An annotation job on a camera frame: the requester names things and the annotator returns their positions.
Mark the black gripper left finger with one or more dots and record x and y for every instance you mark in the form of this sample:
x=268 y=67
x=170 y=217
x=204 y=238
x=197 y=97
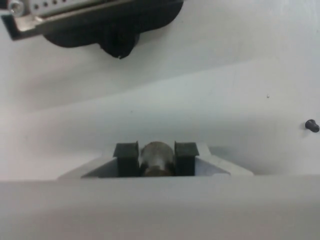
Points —
x=127 y=160

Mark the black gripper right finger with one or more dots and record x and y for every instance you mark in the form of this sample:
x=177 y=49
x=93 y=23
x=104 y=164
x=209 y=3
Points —
x=185 y=160

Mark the thick metal round peg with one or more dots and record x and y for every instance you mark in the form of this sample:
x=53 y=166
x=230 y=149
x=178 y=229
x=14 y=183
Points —
x=156 y=160

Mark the white task board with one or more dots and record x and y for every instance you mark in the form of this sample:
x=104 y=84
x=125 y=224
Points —
x=225 y=100

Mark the small black screw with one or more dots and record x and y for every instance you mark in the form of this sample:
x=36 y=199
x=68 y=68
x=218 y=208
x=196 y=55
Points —
x=312 y=125

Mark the black D-SUB plug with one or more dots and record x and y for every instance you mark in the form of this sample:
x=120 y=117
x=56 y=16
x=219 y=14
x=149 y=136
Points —
x=100 y=30

